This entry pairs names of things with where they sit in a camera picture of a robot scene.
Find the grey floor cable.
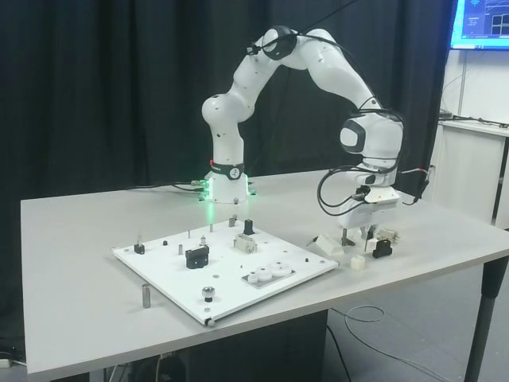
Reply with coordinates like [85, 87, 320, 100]
[328, 305, 470, 382]

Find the white cabinet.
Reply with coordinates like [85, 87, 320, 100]
[435, 117, 509, 232]

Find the blue screen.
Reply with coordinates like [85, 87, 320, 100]
[451, 0, 509, 51]

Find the flat white mounting plate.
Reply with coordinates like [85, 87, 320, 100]
[364, 185, 400, 205]

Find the black D-SUB plug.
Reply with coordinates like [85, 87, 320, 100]
[372, 239, 394, 258]

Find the black box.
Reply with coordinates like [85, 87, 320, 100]
[105, 308, 332, 382]

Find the dark table leg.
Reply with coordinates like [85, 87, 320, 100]
[464, 248, 504, 382]

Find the black curtain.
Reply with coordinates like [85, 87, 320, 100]
[0, 0, 496, 359]

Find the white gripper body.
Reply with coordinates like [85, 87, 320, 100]
[337, 198, 400, 231]

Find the white task board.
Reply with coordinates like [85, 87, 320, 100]
[112, 214, 340, 328]

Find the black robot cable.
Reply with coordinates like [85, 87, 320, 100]
[246, 25, 405, 120]
[134, 180, 210, 194]
[317, 157, 405, 218]

